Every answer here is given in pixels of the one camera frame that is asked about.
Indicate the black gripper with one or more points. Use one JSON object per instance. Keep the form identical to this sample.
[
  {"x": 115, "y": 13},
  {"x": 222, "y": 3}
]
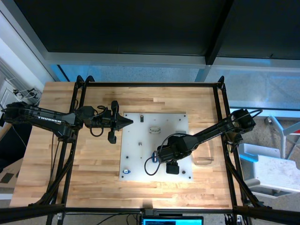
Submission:
[
  {"x": 110, "y": 119},
  {"x": 168, "y": 154}
]

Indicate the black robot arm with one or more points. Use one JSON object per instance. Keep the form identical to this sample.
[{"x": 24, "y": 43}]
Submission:
[
  {"x": 211, "y": 133},
  {"x": 47, "y": 118}
]

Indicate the white taskboard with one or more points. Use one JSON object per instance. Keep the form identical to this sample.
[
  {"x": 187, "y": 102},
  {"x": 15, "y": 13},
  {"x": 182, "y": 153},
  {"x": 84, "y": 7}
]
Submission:
[{"x": 140, "y": 168}]

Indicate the blue round holder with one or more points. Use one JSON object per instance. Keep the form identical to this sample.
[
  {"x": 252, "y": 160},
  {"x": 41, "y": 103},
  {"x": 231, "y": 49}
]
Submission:
[{"x": 152, "y": 157}]

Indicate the beige connector housing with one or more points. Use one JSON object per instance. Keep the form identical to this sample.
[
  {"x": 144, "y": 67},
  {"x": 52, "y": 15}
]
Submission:
[{"x": 155, "y": 130}]

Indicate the clear plastic tub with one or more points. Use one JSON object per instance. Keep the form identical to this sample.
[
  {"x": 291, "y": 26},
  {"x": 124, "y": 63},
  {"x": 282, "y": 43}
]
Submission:
[{"x": 204, "y": 161}]

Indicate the blue laptop screen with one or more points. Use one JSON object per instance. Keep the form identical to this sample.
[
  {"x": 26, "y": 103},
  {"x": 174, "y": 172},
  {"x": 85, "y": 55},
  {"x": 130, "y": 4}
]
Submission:
[{"x": 171, "y": 221}]

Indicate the white plastic step stool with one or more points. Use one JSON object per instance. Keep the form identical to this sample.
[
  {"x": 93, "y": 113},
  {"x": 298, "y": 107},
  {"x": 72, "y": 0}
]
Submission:
[{"x": 276, "y": 173}]

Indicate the grey metal stand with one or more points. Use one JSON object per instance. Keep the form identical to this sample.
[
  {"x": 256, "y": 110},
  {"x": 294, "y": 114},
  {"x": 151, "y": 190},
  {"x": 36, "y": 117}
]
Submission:
[{"x": 282, "y": 143}]

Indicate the brown cardboard sheet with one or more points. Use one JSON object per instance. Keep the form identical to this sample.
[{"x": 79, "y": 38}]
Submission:
[{"x": 14, "y": 168}]

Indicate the black metal frame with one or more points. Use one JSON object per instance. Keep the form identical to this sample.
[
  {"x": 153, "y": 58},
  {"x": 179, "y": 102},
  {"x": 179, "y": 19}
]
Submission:
[{"x": 150, "y": 84}]

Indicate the blue square mount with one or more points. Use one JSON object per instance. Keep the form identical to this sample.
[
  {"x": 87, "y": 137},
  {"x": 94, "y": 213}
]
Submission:
[{"x": 122, "y": 171}]

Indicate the black table-level camera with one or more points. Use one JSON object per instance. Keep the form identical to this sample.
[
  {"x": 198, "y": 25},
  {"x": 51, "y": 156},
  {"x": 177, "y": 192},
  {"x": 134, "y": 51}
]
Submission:
[{"x": 149, "y": 211}]

